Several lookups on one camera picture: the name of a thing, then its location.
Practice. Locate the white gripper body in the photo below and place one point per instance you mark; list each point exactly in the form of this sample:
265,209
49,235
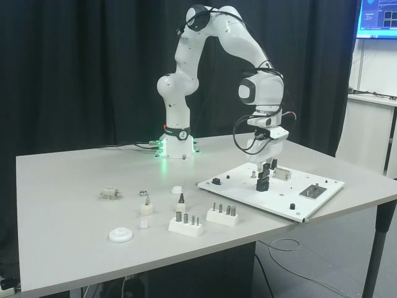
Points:
263,151

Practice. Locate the black D-SUB plug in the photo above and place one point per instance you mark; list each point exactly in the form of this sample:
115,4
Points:
264,172

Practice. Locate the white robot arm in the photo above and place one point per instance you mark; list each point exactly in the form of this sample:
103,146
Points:
190,56

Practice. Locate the white task board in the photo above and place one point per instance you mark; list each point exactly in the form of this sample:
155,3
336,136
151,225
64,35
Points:
235,184

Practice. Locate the large metal square peg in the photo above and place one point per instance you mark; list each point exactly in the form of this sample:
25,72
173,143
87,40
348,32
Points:
234,211

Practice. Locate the medium metal square peg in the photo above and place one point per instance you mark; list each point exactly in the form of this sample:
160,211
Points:
228,210

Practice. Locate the small metal square peg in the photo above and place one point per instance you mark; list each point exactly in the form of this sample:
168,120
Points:
220,208

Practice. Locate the white square peg holder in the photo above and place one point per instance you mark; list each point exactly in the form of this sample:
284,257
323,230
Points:
222,218

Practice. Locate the black Ethernet plug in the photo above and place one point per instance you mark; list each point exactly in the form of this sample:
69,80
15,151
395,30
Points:
180,197

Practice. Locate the white medium gear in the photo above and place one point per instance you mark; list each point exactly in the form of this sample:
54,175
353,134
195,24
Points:
176,189

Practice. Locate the small white plug holder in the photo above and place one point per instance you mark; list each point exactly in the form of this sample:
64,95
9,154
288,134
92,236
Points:
181,207
147,209

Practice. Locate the medium metal round peg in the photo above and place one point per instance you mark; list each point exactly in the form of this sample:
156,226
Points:
186,218

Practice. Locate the large metal round peg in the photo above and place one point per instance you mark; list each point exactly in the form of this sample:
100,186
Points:
179,216

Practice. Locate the white round peg holder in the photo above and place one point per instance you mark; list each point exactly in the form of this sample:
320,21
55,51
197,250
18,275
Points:
185,230

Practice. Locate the silver USB plug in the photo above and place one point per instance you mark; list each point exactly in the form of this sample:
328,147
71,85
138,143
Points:
148,199

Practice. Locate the white small gear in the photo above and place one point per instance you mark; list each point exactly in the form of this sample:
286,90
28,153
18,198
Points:
143,224

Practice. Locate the black table leg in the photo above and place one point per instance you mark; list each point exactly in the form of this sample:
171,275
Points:
376,248

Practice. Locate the beige waterproof plug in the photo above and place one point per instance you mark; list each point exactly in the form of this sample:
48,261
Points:
110,193

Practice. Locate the white large gear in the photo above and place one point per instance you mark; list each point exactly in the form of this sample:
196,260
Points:
121,235

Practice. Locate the blue screen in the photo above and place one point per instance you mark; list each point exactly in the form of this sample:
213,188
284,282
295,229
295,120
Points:
376,18

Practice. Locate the black curtain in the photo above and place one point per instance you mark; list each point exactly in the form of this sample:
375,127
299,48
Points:
77,62

